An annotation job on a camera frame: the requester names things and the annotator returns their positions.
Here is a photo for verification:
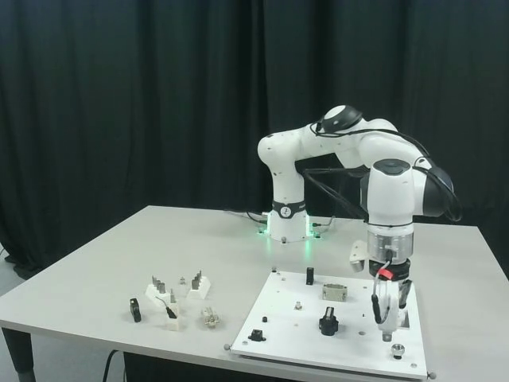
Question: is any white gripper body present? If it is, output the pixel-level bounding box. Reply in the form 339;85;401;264
375;280;402;333

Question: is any beige metal waterproof plug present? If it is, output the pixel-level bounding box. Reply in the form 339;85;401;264
200;306;220;329

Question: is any black D-SUB plug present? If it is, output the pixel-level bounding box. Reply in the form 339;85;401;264
317;306;339;336

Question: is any white task board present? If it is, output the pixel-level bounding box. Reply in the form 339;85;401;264
224;268;434;378

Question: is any white peg holder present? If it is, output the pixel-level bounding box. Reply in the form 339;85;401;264
186;278;211;300
143;281;173;310

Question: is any small white plug holder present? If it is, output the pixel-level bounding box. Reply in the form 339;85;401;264
165;314;187;332

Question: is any black connector block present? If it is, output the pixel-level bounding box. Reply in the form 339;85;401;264
128;297;143;324

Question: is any black curtain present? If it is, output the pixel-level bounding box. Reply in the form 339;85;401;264
0;0;509;263

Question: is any black table leg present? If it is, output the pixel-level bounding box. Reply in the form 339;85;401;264
1;326;33;382

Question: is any thin black rod on wire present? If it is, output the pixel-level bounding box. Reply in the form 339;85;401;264
371;248;398;324

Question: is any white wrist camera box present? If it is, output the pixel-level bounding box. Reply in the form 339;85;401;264
348;240;369;274

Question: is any black base cable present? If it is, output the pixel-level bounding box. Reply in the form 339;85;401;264
222;207;268;224

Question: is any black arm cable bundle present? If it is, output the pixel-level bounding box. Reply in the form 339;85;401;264
301;115;465;224

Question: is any black plug with short cable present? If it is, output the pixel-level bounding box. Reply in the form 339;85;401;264
154;294;178;319

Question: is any black power cable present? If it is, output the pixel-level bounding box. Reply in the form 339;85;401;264
103;349;121;382

